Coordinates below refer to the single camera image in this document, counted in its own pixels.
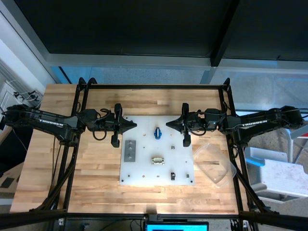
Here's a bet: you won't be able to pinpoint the clear plastic tub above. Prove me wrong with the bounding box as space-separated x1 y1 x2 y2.
193 142 235 189

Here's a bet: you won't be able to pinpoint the white task board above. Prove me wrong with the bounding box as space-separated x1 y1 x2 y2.
119 115 195 186

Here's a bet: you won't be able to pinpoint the beige connector housing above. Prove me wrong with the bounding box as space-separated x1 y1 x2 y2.
151 156 166 166

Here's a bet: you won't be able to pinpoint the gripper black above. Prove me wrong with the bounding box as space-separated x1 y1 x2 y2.
166 103 202 147
105 103 137 147

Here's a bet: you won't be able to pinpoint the black and white cables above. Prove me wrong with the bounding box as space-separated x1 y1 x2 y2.
13 90 41 104

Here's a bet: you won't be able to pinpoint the cardboard box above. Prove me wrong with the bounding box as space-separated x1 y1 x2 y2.
0 161 25 193

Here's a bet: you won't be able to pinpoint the black metal frame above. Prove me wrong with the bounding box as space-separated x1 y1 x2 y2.
0 77 308 231

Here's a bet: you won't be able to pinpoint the blue laptop screen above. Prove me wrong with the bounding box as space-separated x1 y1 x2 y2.
144 221 209 231

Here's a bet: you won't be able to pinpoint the black cable loop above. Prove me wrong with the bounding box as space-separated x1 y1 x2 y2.
92 129 108 141
185 109 205 137

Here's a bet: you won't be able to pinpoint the grey metal plate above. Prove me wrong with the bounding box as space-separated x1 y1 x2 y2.
123 139 137 162

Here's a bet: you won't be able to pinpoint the white metal chair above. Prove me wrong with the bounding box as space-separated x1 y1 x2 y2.
286 127 308 164

